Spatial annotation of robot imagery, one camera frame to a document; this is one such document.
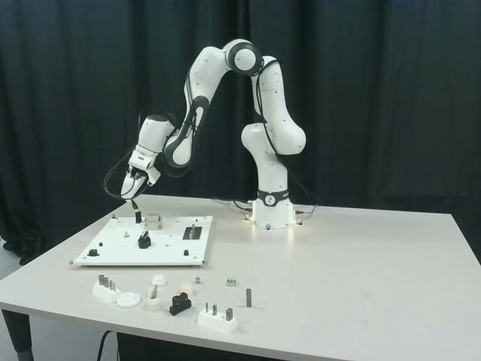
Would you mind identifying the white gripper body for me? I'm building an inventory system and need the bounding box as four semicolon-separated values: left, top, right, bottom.
120;172;144;199

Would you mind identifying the white task board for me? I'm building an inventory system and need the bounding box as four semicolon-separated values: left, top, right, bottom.
71;214;216;268

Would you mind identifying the white round peg holder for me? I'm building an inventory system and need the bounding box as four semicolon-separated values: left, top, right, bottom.
92;284;122;304

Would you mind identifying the white large gear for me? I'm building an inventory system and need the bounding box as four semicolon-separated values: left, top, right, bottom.
116;292;142;310

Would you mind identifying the black D-SUB plug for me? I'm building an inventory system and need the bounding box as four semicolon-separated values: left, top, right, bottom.
168;292;192;316

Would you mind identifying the white square peg holder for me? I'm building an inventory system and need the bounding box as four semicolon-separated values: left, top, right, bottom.
197;310;239;335

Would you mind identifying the black table leg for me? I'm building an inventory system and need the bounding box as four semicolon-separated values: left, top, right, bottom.
1;308;32;361

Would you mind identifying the black curtain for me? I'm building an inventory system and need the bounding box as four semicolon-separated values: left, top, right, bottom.
0;0;481;266

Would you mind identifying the small white camera box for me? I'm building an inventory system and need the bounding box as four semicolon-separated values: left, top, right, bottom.
128;150;155;171

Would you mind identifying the black base cable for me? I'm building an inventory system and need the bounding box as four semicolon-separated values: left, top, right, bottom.
213;198;260;211
291;205;319;223

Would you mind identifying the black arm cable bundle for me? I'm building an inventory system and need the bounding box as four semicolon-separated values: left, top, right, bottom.
104;56;301;200

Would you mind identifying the black floor cable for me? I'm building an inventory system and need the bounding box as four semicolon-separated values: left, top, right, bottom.
98;329;118;361

